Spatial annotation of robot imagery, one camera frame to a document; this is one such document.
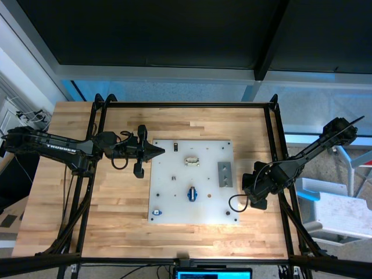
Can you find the blue flanged mount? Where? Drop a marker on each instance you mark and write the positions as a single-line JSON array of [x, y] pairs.
[[152, 214]]

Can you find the black low camera bracket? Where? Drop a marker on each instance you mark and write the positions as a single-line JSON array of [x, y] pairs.
[[183, 262]]

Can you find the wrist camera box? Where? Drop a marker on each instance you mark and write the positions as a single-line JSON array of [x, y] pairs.
[[249, 183]]

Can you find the brown cardboard box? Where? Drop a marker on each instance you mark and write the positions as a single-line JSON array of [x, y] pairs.
[[11, 209]]

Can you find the black plug with screw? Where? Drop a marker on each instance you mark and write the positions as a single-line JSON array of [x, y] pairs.
[[192, 194]]

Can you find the grey metal block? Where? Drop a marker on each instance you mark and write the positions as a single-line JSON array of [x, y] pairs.
[[225, 180]]

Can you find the laptop screen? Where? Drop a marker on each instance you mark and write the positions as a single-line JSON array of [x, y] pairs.
[[212, 274]]

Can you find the black aluminium frame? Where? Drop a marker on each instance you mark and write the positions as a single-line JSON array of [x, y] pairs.
[[186, 105]]

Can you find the blue round clamp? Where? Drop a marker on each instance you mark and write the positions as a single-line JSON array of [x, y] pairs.
[[188, 193]]

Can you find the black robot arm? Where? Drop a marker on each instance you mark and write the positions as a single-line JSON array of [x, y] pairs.
[[58, 146], [314, 148]]

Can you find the white plastic step stool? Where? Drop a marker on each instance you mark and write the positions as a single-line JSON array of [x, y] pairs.
[[340, 212]]

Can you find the white taskboard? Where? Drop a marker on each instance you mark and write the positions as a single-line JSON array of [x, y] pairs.
[[180, 209]]

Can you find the white metal stand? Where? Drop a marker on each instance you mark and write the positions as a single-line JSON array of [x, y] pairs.
[[350, 180]]

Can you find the beige connector housing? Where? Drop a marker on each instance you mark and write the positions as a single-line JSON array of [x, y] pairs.
[[192, 162]]

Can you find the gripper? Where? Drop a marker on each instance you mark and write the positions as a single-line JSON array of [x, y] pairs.
[[259, 204], [139, 171]]

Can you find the small black socket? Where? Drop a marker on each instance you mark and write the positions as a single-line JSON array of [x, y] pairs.
[[175, 147]]

